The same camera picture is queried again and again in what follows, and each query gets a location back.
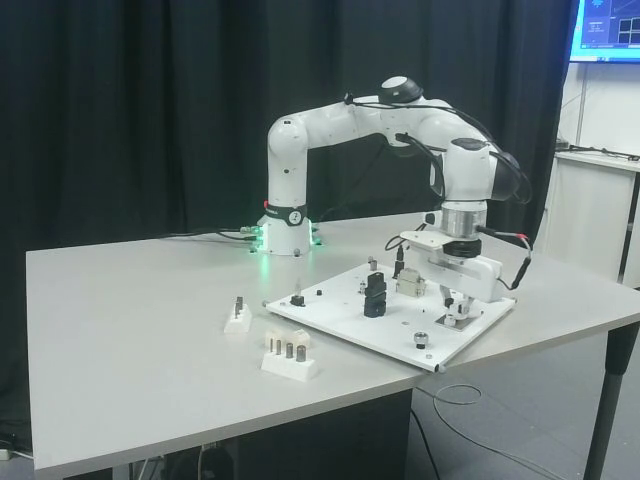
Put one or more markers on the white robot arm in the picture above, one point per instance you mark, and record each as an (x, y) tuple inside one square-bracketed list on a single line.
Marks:
[(287, 175)]

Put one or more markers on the white round peg holder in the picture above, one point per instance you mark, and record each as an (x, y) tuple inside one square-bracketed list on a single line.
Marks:
[(285, 370)]

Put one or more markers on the beige metal connector housing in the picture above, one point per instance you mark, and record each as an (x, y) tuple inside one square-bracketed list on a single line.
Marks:
[(410, 285)]

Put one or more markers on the white square peg holder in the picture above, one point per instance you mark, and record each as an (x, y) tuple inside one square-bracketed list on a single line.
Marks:
[(236, 325)]

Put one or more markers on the black upright plug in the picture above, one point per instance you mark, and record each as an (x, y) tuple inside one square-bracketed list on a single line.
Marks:
[(400, 260)]

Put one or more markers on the blue screen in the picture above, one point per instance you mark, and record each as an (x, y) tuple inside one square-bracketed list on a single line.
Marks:
[(605, 30)]

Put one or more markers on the white large gear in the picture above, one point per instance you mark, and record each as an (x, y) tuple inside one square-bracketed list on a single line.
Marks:
[(448, 320)]

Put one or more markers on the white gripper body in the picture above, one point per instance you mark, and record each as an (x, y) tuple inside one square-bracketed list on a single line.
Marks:
[(470, 277)]

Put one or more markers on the flat white mounting plate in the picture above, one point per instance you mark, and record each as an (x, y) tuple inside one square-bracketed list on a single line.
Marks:
[(422, 240)]

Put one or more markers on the dark table leg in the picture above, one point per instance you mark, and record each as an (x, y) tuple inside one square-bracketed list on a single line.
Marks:
[(605, 400)]

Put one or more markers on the black wrist band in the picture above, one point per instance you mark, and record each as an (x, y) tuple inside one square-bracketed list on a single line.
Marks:
[(462, 250)]

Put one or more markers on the black curtain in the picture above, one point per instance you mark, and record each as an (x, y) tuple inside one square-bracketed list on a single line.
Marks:
[(150, 125)]

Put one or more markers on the small white camera box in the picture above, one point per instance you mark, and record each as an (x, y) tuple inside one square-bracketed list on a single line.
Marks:
[(430, 219)]

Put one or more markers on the black D-SUB plug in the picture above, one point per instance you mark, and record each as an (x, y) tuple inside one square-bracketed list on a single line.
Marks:
[(375, 300)]

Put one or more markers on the white task board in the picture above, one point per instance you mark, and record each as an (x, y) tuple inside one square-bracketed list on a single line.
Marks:
[(340, 325)]

